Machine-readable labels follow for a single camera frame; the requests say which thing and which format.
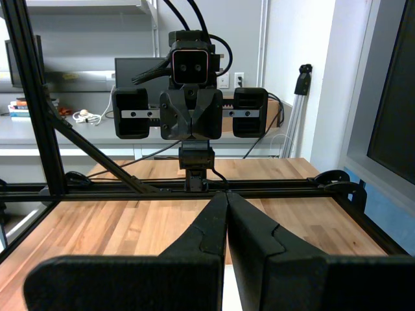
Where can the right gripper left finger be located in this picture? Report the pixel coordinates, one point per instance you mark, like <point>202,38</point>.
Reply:
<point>129,285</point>

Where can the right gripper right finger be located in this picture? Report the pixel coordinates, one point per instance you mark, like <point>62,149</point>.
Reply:
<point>324,285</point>

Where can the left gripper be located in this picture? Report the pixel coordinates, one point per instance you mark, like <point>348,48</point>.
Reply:
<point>131,100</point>

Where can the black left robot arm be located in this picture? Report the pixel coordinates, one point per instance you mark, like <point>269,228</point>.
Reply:
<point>196,157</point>

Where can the dark grey monitor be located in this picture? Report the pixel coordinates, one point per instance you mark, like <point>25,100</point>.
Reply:
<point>124,74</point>

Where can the black and silver tripod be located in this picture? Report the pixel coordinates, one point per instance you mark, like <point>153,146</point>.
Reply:
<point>304,77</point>

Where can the stack of books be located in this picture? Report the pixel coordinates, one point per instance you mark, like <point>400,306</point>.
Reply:
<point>19,110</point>

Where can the white wall outlet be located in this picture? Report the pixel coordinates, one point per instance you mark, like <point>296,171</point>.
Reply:
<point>223,81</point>
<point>239,79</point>

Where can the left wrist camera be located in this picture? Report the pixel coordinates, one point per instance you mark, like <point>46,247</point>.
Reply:
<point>189,66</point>

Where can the grey wall shelf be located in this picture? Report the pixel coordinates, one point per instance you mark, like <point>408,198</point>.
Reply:
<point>81,4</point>

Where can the black metal frame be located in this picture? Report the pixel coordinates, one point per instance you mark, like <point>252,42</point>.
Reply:
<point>30,97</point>

